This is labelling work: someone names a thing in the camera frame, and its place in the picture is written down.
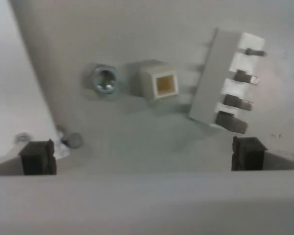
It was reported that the metal nut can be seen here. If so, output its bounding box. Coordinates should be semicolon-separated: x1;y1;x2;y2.
91;63;121;95

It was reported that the thickest metal square peg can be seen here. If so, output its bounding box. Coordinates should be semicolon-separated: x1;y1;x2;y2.
215;111;249;135

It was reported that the slim metal square peg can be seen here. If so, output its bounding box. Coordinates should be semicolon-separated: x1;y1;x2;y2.
235;69;259;85

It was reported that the thick metal square peg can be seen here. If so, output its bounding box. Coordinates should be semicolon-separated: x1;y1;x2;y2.
223;94;254;112

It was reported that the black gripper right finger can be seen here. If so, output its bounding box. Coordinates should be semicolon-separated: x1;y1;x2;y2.
231;135;294;172

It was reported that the white task board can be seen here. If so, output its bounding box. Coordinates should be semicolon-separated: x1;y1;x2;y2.
0;0;83;167

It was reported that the thinnest metal square peg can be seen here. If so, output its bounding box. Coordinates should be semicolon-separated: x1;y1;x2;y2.
245;48;268;58

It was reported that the white square peg holder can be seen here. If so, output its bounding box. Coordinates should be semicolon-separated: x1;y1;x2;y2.
189;27;267;128

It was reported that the white cube holder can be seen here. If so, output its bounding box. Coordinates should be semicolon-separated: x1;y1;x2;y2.
124;59;178;100

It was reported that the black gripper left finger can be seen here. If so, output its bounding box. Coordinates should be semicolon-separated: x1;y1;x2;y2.
0;139;58;176

